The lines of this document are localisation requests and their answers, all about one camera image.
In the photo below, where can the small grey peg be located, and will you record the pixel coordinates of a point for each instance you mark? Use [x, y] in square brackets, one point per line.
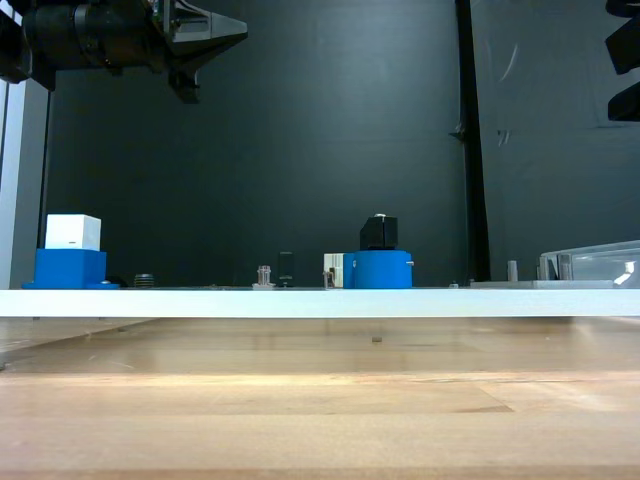
[512, 270]

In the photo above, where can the white taskboard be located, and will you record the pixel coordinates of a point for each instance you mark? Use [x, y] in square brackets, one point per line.
[320, 302]

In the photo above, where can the black round knob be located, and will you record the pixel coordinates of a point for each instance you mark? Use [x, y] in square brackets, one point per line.
[145, 281]

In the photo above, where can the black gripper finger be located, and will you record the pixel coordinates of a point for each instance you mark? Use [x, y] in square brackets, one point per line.
[627, 42]
[230, 29]
[202, 54]

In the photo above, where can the white square connector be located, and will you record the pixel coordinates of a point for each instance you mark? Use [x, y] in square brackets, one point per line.
[72, 231]

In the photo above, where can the small metal connector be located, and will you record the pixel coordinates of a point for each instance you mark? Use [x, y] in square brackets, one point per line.
[264, 277]

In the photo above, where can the beige connector housing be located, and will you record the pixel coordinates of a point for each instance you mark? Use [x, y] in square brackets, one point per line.
[336, 270]

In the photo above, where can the clear plastic tub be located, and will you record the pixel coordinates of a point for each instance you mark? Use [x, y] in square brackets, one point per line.
[595, 265]

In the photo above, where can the blue clamp mount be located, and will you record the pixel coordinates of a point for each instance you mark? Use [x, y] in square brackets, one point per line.
[380, 270]

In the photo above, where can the blue connector mount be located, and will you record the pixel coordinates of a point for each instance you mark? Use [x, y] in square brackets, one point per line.
[70, 267]

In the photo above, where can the black metal frame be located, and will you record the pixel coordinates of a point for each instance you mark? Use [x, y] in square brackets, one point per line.
[472, 150]

